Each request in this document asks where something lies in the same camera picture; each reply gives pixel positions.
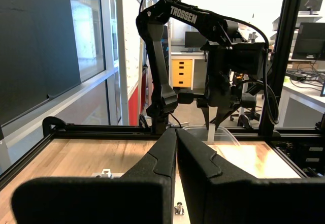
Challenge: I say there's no thick black camera cable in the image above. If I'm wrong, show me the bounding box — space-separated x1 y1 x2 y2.
139 0 280 125

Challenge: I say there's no white 16mm bar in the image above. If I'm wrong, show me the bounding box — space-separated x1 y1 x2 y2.
207 124 216 143

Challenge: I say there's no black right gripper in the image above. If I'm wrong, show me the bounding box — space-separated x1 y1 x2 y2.
177 47 256 131

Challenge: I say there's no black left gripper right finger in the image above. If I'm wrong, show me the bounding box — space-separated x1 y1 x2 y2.
177 128 325 224

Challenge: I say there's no black box with white labels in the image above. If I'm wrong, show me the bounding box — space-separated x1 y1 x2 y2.
298 142 325 170

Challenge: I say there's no white partition board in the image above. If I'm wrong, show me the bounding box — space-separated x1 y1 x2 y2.
121 0 143 100

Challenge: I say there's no yellow drawer cabinet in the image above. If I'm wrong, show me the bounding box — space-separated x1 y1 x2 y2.
172 58 193 89

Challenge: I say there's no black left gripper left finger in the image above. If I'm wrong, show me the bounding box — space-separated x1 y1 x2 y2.
11 128 178 224

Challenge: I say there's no small black computer monitor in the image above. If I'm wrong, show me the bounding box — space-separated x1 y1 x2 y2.
299 0 324 16

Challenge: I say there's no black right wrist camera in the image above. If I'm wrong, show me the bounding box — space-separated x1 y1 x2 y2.
230 42 268 80

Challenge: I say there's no large black computer monitor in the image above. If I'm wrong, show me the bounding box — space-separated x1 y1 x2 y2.
291 22 325 61

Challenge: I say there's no red wall panel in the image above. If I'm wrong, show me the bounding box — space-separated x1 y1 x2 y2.
128 70 153 126

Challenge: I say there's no black stool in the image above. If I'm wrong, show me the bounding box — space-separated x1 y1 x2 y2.
230 107 262 123

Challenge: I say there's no clear plastic container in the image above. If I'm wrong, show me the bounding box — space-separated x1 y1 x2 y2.
182 124 241 147

